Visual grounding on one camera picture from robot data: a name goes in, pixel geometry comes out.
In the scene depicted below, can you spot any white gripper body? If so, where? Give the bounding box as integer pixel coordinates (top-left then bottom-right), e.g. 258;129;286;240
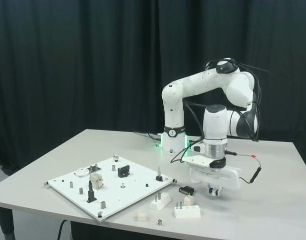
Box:
189;164;242;190

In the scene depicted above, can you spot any black D-SUB plug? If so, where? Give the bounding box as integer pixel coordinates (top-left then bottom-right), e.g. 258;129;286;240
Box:
179;185;194;196

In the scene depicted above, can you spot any white long peg holder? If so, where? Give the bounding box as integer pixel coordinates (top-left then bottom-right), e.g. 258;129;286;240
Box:
172;204;202;219

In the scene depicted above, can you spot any white sloped peg holder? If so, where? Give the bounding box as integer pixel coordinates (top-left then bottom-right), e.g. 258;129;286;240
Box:
149;192;171;210

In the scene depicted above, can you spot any small white notched holder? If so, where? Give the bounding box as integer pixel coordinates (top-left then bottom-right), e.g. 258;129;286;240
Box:
136;210;150;222

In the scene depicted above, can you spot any white task board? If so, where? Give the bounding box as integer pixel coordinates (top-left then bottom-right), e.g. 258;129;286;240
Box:
44;154;177;221

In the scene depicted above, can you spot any black upright plug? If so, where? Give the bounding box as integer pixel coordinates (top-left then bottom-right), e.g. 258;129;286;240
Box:
86;180;96;203

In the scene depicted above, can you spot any black curtain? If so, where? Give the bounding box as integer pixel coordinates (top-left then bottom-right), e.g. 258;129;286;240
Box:
0;0;306;167

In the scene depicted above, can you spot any black table leg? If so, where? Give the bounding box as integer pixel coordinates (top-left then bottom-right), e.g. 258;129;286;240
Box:
0;206;15;240

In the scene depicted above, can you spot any thin black rod on wire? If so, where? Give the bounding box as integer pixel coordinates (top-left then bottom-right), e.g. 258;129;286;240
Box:
225;149;263;184

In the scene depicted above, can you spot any black base cable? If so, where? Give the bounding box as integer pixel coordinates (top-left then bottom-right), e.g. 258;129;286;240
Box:
136;131;163;141

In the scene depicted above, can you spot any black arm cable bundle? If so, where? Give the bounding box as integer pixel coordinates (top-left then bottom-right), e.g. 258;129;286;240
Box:
204;58;262;142

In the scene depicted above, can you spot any black cable under table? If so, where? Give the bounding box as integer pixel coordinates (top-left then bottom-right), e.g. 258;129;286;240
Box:
59;219;69;240

